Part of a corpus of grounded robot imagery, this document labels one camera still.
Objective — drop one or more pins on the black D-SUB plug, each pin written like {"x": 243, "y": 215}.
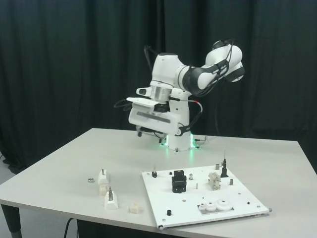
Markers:
{"x": 178, "y": 183}

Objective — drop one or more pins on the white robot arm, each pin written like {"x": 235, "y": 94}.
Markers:
{"x": 166, "y": 67}

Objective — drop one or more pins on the thick metal round peg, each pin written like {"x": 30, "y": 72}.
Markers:
{"x": 110, "y": 196}

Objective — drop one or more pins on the metal bolt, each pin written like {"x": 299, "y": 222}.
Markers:
{"x": 89, "y": 180}

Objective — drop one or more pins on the flat white mounting plate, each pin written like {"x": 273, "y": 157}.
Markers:
{"x": 141, "y": 101}

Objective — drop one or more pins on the black curtain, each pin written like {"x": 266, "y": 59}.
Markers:
{"x": 49, "y": 62}

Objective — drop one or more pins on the white small gear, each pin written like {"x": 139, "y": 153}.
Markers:
{"x": 202, "y": 206}

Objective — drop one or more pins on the black table leg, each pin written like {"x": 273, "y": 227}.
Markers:
{"x": 11, "y": 223}

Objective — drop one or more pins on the small white cube holder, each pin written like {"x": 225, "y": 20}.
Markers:
{"x": 104, "y": 191}
{"x": 135, "y": 208}

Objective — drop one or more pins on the black Ethernet plug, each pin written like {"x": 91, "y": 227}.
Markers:
{"x": 224, "y": 171}

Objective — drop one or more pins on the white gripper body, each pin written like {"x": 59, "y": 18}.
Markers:
{"x": 153, "y": 121}

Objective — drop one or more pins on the white peg holder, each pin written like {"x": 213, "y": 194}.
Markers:
{"x": 111, "y": 204}
{"x": 104, "y": 178}

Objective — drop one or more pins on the metal BNC plug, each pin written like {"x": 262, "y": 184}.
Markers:
{"x": 191, "y": 177}

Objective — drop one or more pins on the black USB plug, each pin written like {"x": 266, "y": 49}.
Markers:
{"x": 154, "y": 174}

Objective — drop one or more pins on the white large gear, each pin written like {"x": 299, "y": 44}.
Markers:
{"x": 224, "y": 204}

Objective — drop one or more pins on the white medium gear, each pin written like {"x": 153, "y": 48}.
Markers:
{"x": 211, "y": 205}

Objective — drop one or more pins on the small white camera box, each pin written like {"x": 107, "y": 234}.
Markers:
{"x": 143, "y": 91}

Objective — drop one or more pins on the white task board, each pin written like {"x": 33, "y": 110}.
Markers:
{"x": 188, "y": 205}

